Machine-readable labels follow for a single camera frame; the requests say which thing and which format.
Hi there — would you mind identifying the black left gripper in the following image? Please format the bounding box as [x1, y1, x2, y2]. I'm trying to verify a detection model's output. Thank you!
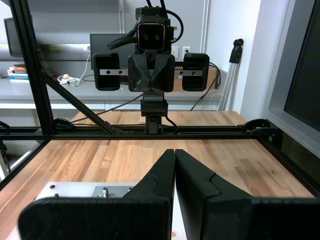
[92, 49, 210, 94]

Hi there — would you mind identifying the black aluminium frame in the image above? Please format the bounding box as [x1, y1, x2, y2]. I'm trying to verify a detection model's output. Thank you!
[0, 0, 320, 201]

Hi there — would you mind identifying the folded metal tripod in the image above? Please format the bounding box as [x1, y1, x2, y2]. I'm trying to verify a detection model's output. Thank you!
[219, 38, 245, 112]

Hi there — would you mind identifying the white task board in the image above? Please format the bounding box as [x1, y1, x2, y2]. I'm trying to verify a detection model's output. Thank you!
[4, 181, 188, 240]

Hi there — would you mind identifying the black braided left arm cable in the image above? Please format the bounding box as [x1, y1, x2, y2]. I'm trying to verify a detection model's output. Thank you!
[106, 29, 138, 51]

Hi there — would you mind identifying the grey metal plate with pegs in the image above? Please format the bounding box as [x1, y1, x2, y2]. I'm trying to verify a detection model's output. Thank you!
[91, 185, 137, 199]

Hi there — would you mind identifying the stack of books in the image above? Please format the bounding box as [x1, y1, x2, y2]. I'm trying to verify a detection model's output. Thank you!
[6, 66, 30, 84]

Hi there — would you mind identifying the grey wall shelf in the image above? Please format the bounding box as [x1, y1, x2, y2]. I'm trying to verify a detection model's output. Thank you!
[24, 0, 126, 35]

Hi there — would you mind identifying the black computer monitor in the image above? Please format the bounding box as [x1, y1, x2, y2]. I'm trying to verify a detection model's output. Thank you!
[3, 17, 27, 59]
[89, 33, 138, 71]

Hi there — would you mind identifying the black smooth left arm cable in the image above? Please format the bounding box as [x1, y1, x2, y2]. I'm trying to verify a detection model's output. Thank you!
[163, 9, 185, 43]

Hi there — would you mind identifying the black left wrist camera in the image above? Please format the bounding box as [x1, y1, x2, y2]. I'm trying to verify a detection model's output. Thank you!
[136, 22, 167, 51]

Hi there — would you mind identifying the brown cardboard box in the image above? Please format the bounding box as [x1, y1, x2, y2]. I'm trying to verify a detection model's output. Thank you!
[172, 65, 219, 94]

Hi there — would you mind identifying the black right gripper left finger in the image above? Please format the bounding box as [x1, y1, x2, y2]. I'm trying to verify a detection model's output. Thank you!
[17, 149, 175, 240]

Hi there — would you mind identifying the white cable bundle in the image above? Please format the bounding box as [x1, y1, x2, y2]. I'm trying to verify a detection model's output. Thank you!
[56, 55, 91, 88]

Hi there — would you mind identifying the grey desk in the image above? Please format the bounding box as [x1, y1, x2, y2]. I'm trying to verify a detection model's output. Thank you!
[0, 74, 227, 112]

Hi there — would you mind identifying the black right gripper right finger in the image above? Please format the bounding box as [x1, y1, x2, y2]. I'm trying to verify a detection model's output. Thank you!
[174, 149, 320, 240]

